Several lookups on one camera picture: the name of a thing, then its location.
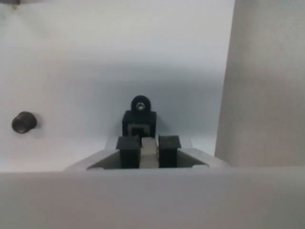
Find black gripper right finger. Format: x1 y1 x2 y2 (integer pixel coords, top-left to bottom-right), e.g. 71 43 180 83
158 135 211 169

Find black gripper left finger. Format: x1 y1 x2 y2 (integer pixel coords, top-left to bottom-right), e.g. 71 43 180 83
87 135 140 170

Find white task board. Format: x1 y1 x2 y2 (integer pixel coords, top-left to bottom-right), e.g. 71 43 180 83
0 0 236 173

